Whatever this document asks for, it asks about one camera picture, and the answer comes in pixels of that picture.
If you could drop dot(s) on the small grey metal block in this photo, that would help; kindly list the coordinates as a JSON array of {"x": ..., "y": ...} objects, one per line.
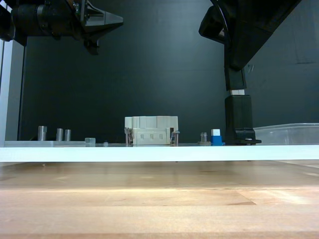
[{"x": 90, "y": 142}]

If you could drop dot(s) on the silver housing screw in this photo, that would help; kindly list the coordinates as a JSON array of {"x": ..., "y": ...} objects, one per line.
[
  {"x": 127, "y": 137},
  {"x": 175, "y": 138}
]

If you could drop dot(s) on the grey metal plate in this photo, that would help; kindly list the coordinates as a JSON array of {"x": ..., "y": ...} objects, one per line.
[{"x": 25, "y": 144}]

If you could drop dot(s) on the white mounting board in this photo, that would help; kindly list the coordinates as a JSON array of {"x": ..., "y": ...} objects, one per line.
[{"x": 159, "y": 153}]

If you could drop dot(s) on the small white block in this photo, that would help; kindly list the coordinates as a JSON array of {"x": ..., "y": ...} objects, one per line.
[{"x": 215, "y": 132}]

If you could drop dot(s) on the beige multi-pin connector housing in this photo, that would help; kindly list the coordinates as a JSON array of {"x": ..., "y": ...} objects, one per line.
[{"x": 152, "y": 124}]

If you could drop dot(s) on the grey aluminium enclosure frame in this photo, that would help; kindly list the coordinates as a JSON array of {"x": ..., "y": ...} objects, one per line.
[{"x": 5, "y": 99}]

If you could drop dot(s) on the small blue holder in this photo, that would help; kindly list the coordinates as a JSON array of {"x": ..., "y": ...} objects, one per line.
[{"x": 216, "y": 140}]

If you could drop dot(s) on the clear plastic tub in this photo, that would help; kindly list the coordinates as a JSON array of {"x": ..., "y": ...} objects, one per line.
[{"x": 286, "y": 135}]

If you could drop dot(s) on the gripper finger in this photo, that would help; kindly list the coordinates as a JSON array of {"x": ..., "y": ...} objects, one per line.
[
  {"x": 99, "y": 18},
  {"x": 249, "y": 25},
  {"x": 99, "y": 31}
]

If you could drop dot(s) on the grey metal peg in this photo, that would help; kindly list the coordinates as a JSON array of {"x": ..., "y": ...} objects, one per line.
[
  {"x": 59, "y": 135},
  {"x": 42, "y": 133},
  {"x": 68, "y": 135}
]

